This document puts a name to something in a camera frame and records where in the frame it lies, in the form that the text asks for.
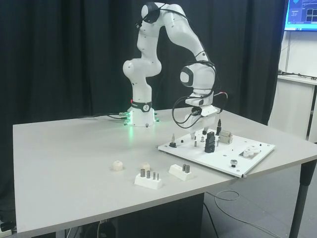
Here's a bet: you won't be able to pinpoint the black looped gripper cable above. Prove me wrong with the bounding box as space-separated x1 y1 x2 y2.
172 93 216 124

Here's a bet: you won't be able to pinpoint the black D-SUB plug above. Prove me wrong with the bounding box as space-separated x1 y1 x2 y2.
204 131 215 153

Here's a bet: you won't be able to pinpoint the grey floor cable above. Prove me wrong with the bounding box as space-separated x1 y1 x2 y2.
213 190 317 238

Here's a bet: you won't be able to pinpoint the white task board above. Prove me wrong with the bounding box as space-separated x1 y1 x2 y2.
156 128 276 179

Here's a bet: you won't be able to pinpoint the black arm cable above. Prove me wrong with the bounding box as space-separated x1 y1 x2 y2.
135 2 218 100

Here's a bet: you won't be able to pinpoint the black table leg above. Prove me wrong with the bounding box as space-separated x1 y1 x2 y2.
290 161 313 238

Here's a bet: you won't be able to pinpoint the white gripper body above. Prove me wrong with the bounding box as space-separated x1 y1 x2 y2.
183 114 216 134

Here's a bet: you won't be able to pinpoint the white square peg holder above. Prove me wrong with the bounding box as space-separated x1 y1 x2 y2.
168 164 195 181

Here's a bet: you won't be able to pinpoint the thin black rod on wire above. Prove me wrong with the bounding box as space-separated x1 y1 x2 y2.
217 92 229 114

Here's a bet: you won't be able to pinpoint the blue screen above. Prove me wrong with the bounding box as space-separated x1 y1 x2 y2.
284 0 317 32

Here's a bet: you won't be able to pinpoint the white round peg holder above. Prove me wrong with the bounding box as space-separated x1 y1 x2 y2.
134 173 163 190

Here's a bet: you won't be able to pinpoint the black curtain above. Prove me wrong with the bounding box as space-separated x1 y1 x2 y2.
0 0 289 230

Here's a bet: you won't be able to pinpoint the black cables at arm foot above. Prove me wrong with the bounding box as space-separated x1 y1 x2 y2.
83 112 130 120

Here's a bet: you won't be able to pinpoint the grey metal connector block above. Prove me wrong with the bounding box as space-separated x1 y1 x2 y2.
219 131 233 145

